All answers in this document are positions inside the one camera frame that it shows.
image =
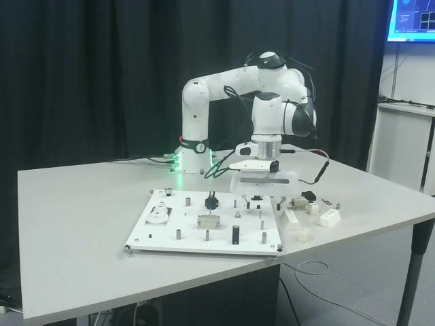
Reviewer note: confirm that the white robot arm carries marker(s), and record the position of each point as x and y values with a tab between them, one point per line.
221	81

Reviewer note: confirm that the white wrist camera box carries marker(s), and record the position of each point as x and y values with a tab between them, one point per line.
246	149

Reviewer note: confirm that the large metal square peg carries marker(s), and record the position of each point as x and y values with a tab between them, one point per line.
264	237

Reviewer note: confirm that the small metal plug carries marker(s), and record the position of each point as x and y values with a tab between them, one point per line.
326	201

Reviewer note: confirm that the blue screen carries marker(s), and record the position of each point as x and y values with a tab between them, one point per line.
413	20

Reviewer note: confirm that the black curtain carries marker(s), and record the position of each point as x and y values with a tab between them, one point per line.
102	68

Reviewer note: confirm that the white medium gear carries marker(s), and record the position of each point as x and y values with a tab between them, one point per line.
160	207

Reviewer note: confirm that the metal BNC plug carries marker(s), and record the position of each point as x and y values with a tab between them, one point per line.
237	214

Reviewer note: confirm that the white peg holder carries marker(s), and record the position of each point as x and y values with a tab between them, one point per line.
291	218
329	219

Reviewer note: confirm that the grey rectangular connector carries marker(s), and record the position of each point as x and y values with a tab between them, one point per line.
208	222

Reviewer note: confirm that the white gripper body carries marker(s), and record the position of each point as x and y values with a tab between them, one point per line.
265	185

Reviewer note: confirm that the black D-SUB plug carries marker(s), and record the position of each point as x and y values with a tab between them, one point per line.
210	202

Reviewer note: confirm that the white cabinet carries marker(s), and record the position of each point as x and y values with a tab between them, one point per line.
401	149

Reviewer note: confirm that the large metal round peg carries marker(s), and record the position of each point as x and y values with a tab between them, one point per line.
187	201

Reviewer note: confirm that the white large gear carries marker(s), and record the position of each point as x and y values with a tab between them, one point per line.
157	218

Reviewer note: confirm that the grey rectangular plug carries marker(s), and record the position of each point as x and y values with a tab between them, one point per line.
298	203

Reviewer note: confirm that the small white cube holder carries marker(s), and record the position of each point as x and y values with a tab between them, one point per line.
313	209
304	235

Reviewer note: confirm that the dark table leg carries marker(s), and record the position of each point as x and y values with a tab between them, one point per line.
413	271

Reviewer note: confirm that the white task board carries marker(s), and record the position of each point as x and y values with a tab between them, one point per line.
204	224

